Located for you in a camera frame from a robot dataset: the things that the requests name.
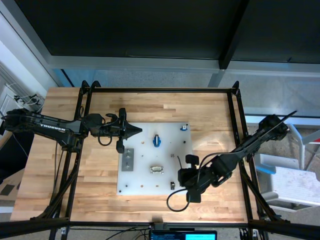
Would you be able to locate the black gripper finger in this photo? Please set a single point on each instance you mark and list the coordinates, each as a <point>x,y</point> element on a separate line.
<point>184,182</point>
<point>132,132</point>
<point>132,128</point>
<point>183,173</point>

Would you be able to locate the black USB hub socket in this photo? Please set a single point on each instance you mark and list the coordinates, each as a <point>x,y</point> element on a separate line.
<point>172,186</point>

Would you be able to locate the beige multi-pin connector housing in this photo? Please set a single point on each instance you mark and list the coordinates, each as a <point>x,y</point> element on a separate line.
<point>156,170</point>

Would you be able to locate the white metal chair frame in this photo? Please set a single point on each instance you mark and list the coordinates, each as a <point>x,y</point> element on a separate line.
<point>302,155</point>

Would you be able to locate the power strip with plugs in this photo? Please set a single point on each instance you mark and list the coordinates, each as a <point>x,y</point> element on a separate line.
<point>30,101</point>

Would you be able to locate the laptop screen with blue edge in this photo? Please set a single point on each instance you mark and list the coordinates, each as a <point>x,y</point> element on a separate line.
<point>195,236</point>

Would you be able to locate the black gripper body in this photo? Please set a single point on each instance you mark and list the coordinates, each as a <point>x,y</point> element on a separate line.
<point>197,178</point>
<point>122,130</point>

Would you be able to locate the blue holder with silver connector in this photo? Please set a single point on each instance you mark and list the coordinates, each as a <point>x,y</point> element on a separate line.
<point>156,141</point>

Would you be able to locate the grey metal plate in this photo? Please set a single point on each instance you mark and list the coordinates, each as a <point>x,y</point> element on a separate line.
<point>124,168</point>

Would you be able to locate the white mounting board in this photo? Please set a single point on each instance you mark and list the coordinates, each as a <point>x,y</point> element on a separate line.
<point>150,178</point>

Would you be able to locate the white step stool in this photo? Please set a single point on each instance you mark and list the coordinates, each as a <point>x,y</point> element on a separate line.
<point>292,185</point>

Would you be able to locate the clear plastic tub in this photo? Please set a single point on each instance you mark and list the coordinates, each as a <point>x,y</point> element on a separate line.
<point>212,142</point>

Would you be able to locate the brown cardboard box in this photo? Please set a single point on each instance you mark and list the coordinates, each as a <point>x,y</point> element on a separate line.
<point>10,180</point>

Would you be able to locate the black low camera box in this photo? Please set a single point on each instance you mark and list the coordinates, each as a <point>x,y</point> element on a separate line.
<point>160,226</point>

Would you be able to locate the small blue socket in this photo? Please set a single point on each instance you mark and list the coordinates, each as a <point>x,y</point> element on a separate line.
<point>183,128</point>

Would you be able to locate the black table frame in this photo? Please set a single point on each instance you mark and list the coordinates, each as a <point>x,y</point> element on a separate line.
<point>160,90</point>

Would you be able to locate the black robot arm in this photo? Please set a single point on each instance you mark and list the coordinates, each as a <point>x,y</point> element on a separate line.
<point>50,126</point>
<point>247,147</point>

